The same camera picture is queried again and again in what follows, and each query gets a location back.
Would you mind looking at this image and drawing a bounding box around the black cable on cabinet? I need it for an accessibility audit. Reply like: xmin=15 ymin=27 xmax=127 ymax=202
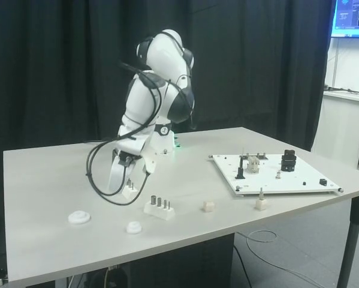
xmin=323 ymin=86 xmax=359 ymax=97

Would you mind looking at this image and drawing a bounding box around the white round peg holder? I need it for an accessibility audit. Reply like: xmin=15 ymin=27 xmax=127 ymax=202
xmin=143 ymin=202 xmax=176 ymax=222

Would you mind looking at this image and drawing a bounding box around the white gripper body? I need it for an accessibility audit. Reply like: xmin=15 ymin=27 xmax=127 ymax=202
xmin=108 ymin=155 xmax=135 ymax=196

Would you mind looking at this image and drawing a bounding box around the white bolt holder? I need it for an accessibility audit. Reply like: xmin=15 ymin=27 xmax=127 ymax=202
xmin=254 ymin=197 xmax=269 ymax=211

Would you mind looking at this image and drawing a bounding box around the white large gear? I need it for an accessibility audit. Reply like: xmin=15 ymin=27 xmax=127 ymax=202
xmin=67 ymin=211 xmax=92 ymax=232

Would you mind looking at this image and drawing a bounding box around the cream connector block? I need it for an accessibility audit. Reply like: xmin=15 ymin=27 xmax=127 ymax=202
xmin=246 ymin=154 xmax=261 ymax=175

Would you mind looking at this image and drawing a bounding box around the white square peg holder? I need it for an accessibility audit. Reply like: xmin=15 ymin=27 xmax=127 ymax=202
xmin=121 ymin=185 xmax=139 ymax=199

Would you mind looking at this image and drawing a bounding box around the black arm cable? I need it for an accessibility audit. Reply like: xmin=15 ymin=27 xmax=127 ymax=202
xmin=87 ymin=61 xmax=168 ymax=206

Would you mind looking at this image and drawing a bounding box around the black upright plug thin wire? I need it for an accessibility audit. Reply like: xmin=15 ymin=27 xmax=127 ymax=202
xmin=234 ymin=146 xmax=247 ymax=180

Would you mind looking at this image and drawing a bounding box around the blue screen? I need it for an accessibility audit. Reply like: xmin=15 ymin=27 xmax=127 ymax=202
xmin=330 ymin=0 xmax=359 ymax=39

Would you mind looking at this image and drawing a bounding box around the white cabinet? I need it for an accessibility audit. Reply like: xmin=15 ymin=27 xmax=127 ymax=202
xmin=310 ymin=89 xmax=359 ymax=174

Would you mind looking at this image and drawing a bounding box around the black D-SUB plug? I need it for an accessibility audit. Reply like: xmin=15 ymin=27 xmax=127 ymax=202
xmin=280 ymin=149 xmax=297 ymax=173

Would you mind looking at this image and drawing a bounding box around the white task board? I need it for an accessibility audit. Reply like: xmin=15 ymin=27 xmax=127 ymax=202
xmin=207 ymin=152 xmax=345 ymax=197

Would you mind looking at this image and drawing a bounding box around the black curtain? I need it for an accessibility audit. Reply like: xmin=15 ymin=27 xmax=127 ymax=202
xmin=0 ymin=0 xmax=337 ymax=157

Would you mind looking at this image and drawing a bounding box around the black table leg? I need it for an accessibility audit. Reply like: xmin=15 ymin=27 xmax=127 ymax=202
xmin=337 ymin=191 xmax=359 ymax=288

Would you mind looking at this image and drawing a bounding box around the white medium gear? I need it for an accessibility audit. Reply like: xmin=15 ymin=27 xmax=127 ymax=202
xmin=125 ymin=221 xmax=143 ymax=235

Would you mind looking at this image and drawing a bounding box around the grey floor cable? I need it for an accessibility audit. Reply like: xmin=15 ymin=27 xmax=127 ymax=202
xmin=235 ymin=229 xmax=343 ymax=288

